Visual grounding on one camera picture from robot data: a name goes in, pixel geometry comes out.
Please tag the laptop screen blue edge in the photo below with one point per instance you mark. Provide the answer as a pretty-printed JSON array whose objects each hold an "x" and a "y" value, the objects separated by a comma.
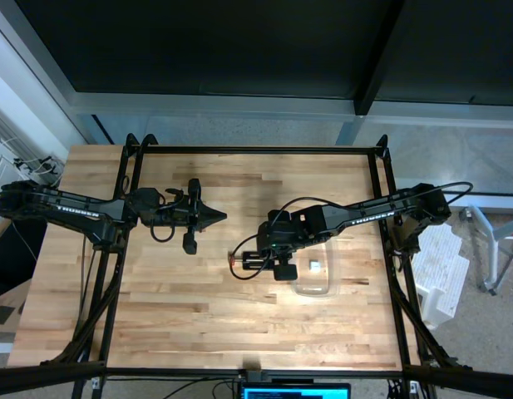
[{"x": 293, "y": 392}]

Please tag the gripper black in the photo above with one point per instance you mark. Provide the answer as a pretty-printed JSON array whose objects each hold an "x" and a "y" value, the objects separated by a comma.
[
  {"x": 286, "y": 273},
  {"x": 193, "y": 216}
]

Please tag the brown cardboard box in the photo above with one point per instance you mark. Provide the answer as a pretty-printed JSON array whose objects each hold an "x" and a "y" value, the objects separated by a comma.
[{"x": 6, "y": 297}]

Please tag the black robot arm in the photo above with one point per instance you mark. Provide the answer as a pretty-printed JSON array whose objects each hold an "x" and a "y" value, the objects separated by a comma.
[
  {"x": 364, "y": 214},
  {"x": 73, "y": 208}
]

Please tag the clear plastic container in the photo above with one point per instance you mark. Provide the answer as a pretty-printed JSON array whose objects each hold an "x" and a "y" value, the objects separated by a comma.
[{"x": 322, "y": 287}]

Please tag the black metal frame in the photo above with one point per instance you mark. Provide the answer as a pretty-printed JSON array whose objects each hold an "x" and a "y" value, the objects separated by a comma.
[{"x": 256, "y": 150}]

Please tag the black table-level camera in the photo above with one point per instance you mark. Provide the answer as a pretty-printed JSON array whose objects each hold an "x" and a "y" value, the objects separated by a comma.
[{"x": 253, "y": 375}]

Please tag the white corner bracket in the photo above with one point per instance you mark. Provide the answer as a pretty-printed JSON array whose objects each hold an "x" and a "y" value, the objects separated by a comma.
[
  {"x": 414, "y": 386},
  {"x": 96, "y": 382}
]

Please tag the small white block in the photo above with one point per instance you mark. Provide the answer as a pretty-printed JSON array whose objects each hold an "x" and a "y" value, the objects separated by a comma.
[{"x": 314, "y": 265}]

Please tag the black mini vise orange knob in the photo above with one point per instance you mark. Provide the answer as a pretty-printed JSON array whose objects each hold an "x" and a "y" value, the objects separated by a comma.
[{"x": 250, "y": 262}]

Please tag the grey metal chair frame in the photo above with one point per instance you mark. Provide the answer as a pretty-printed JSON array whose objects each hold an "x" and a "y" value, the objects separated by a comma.
[{"x": 494, "y": 257}]

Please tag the white foam block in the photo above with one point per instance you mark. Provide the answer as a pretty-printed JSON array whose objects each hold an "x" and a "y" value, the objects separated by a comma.
[{"x": 439, "y": 282}]

